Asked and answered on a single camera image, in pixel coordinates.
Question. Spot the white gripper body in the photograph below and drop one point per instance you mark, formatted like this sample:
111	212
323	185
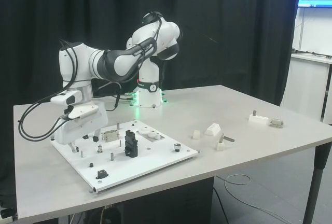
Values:
85	128

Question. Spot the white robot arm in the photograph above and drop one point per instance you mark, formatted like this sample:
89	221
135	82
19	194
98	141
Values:
122	63

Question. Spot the small white peg holder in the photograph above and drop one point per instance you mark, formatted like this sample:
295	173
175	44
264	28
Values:
220	146

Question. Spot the metal peg standing in holder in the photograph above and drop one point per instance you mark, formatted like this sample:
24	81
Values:
221	139

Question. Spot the dark metal square peg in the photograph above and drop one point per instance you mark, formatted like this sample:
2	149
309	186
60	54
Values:
229	138

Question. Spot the wide white peg holder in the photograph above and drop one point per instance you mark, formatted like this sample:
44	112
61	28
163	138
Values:
258	119

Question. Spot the metal BNC plug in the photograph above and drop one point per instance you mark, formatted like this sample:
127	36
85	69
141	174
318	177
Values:
98	148

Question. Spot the flat white mounting plate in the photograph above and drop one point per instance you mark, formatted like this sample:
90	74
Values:
85	110

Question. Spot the black D-SUB plug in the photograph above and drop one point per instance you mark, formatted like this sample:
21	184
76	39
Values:
130	143

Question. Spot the black Ethernet plug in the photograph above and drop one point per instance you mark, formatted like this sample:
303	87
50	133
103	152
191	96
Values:
101	174

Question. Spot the white large gear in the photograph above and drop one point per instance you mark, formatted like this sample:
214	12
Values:
144	131

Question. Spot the white task board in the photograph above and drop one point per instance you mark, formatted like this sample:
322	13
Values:
145	164

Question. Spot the white medium gear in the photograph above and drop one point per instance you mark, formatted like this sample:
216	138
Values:
155	136

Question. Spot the black box under table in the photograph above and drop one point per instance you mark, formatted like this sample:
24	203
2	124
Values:
155	203

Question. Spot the small white wedge holder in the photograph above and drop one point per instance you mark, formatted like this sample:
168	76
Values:
196	134

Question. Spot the long white wedge holder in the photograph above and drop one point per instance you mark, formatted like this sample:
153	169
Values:
212	129

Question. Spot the black curtain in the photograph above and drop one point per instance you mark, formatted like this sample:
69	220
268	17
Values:
77	6

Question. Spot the metal rectangular plug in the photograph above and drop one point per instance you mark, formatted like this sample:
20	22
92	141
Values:
276	123

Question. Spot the white cabinet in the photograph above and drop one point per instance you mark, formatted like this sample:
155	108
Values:
308	86

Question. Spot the black table leg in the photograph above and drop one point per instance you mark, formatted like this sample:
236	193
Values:
317	182

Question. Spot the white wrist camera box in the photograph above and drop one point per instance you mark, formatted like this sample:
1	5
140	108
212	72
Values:
61	99

